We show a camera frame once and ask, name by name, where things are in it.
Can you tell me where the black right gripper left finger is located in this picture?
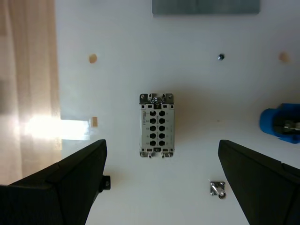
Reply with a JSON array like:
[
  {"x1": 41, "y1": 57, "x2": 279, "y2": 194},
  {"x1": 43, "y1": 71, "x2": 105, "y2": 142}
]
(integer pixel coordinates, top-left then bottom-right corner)
[{"x1": 0, "y1": 139, "x2": 107, "y2": 225}]

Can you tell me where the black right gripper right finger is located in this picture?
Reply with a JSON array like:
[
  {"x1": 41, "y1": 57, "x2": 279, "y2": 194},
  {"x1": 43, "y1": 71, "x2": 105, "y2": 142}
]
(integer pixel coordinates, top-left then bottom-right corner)
[{"x1": 217, "y1": 140, "x2": 300, "y2": 225}]

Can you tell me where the grey HAN10E connector insert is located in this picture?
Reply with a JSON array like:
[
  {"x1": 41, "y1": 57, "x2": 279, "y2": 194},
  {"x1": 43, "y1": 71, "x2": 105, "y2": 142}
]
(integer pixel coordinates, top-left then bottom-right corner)
[{"x1": 139, "y1": 93, "x2": 174, "y2": 158}]

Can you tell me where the blue round socket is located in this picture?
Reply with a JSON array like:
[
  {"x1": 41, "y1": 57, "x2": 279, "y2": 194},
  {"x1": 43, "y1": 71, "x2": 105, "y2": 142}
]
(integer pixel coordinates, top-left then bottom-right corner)
[{"x1": 259, "y1": 103, "x2": 300, "y2": 145}]

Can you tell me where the white task board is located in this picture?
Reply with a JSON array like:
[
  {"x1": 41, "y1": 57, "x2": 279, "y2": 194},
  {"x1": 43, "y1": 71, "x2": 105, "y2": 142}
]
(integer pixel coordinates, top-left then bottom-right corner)
[{"x1": 55, "y1": 0, "x2": 300, "y2": 225}]

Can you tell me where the grey metal plate with pegs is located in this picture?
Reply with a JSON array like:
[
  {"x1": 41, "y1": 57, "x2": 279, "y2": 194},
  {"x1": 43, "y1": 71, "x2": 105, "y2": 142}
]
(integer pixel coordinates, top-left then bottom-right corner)
[{"x1": 151, "y1": 0, "x2": 261, "y2": 15}]

